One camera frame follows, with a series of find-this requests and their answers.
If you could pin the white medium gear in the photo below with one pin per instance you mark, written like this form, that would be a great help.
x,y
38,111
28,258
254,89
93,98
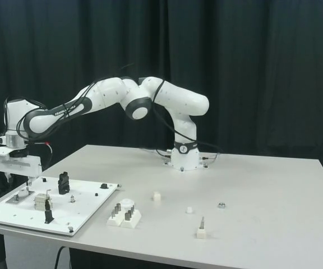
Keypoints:
x,y
22,193

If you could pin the white large gear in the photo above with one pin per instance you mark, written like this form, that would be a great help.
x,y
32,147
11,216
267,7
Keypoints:
x,y
128,201

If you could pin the medium metal square peg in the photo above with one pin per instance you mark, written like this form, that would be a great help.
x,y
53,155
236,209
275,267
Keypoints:
x,y
132,210

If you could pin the white single peg holder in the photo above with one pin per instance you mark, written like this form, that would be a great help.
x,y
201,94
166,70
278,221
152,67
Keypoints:
x,y
201,233

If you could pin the white task board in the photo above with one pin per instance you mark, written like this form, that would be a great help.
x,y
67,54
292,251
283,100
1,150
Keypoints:
x,y
88,201

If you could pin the beige waterproof plug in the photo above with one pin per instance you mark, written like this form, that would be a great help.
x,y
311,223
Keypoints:
x,y
40,202

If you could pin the black curtain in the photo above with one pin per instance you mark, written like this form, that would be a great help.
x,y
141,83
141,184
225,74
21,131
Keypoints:
x,y
262,70

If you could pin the small white block holder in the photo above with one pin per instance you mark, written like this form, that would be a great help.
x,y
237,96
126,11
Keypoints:
x,y
156,196

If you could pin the white square peg holder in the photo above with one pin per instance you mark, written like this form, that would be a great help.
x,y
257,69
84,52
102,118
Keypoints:
x,y
133,222

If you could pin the black D-SUB plug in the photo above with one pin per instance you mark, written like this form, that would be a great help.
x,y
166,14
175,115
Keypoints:
x,y
63,183

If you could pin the thick metal square peg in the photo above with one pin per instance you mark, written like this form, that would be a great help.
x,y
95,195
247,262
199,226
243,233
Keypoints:
x,y
128,216

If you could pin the white small gear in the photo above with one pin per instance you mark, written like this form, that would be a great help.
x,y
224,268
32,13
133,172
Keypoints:
x,y
189,210

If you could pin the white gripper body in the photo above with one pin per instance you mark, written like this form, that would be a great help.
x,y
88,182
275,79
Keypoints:
x,y
18,166

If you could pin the metal peg with pointed tip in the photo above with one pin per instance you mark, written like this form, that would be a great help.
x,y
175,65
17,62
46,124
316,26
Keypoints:
x,y
202,222

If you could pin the metal BNC plug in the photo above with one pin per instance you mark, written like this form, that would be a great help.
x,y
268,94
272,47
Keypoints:
x,y
72,199

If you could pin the metal bolt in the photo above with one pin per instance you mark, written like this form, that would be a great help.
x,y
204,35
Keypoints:
x,y
221,205

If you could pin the thin metal round peg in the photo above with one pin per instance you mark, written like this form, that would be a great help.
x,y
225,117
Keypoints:
x,y
113,212

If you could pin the white round peg holder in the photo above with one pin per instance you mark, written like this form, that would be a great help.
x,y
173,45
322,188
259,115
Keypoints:
x,y
116,220

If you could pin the thick metal round peg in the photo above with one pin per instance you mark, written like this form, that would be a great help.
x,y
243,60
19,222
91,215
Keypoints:
x,y
120,207

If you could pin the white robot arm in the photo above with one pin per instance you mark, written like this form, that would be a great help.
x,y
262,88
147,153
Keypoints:
x,y
108,92

